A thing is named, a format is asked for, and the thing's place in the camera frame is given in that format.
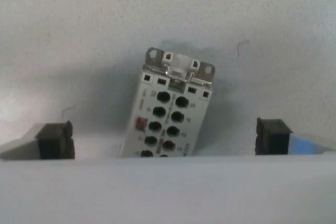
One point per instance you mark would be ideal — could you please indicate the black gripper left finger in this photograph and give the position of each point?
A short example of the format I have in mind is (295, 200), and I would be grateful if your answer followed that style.
(53, 140)

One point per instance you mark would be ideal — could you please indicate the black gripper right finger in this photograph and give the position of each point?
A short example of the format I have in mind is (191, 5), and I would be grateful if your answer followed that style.
(273, 137)

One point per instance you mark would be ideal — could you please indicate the white multi-hole connector block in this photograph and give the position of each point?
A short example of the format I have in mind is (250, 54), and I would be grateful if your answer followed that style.
(168, 108)

